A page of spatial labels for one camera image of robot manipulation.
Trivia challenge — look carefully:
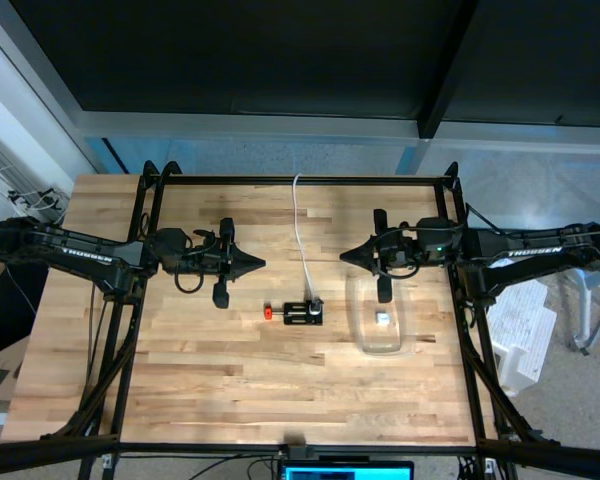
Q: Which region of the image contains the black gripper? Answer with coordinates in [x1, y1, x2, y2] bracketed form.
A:
[340, 209, 420, 304]
[195, 218, 267, 309]

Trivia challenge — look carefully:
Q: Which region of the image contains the black clamp with red knob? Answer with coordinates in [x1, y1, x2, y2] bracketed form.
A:
[263, 298, 327, 327]

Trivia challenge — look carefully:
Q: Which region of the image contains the clear plastic tub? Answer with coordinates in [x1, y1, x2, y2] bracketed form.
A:
[347, 274, 415, 359]

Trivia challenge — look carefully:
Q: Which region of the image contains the white plastic step stool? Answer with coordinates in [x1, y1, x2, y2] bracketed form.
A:
[485, 279, 560, 399]

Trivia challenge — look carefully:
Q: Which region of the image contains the black steel column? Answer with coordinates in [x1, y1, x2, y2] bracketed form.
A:
[418, 0, 481, 140]

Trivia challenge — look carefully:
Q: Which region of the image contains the blue-edged screen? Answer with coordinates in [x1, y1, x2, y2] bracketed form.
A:
[278, 460, 415, 480]

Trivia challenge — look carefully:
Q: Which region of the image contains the brown cardboard box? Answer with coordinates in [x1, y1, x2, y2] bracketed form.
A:
[0, 335, 31, 401]

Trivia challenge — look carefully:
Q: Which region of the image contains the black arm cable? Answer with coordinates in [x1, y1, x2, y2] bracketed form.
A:
[463, 202, 504, 234]
[172, 227, 220, 295]

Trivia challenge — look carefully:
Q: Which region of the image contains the white power cable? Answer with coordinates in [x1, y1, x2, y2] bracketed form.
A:
[291, 172, 319, 301]

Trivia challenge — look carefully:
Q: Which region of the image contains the black aluminium frame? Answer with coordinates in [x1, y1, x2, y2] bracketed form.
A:
[0, 159, 600, 480]

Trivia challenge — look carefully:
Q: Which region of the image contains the small black camera box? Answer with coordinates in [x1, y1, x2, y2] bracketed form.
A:
[278, 433, 317, 460]

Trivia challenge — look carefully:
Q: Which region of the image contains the tangle of loose cables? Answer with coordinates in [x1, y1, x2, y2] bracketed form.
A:
[7, 187, 64, 211]

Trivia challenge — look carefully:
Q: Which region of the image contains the grey metal chair frame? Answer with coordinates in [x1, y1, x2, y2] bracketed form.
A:
[559, 272, 600, 357]

